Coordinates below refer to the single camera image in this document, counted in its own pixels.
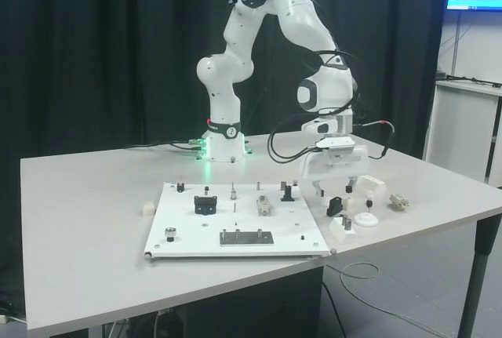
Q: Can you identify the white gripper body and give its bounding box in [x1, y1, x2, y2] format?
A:
[297, 144, 371, 183]

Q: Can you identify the white peg holder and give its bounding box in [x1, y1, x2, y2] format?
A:
[329, 216, 358, 244]

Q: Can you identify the long white holder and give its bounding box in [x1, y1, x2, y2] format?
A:
[356, 173, 387, 198]

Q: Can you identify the black D-SUB plug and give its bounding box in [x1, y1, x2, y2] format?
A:
[326, 195, 344, 216]

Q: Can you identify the white medium gear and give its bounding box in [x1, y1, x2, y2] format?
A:
[354, 213, 380, 229]

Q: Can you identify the white task board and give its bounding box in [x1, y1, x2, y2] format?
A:
[143, 180, 330, 263]

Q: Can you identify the white cabinet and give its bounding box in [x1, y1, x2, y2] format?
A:
[423, 78, 502, 190]

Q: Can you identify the black table leg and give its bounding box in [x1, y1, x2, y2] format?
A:
[458, 218, 501, 338]

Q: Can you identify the black curtain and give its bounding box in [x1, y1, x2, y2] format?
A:
[0, 0, 448, 182]

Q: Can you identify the grey floor cable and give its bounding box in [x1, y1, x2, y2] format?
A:
[336, 261, 393, 338]

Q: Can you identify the black power cable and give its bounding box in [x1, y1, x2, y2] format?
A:
[129, 140, 205, 151]

